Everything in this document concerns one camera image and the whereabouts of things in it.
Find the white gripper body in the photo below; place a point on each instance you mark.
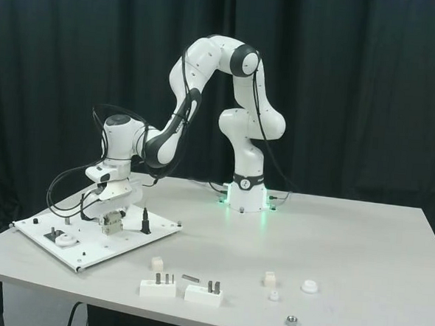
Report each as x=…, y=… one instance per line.
x=96, y=207

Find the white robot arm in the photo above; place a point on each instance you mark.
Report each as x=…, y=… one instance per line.
x=248, y=150

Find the thick metal round peg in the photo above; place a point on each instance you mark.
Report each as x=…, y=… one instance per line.
x=157, y=278
x=67, y=221

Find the white task board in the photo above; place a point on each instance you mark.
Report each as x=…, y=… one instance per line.
x=98, y=248

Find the white large gear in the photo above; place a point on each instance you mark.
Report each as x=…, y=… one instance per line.
x=65, y=241

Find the black Ethernet plug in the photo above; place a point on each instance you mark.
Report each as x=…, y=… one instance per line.
x=145, y=223

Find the small white plug holder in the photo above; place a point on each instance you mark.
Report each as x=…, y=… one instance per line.
x=157, y=264
x=270, y=279

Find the white round peg holder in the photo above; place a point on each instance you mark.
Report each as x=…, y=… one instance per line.
x=157, y=289

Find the long metal square peg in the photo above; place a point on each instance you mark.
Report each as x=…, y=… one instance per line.
x=190, y=277

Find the white square peg holder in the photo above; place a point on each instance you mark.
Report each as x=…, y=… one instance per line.
x=203, y=297

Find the black curtain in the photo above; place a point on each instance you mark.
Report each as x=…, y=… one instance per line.
x=62, y=50

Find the white small gear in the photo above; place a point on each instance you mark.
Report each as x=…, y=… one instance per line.
x=274, y=296

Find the metal nut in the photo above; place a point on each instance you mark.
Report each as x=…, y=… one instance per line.
x=291, y=320

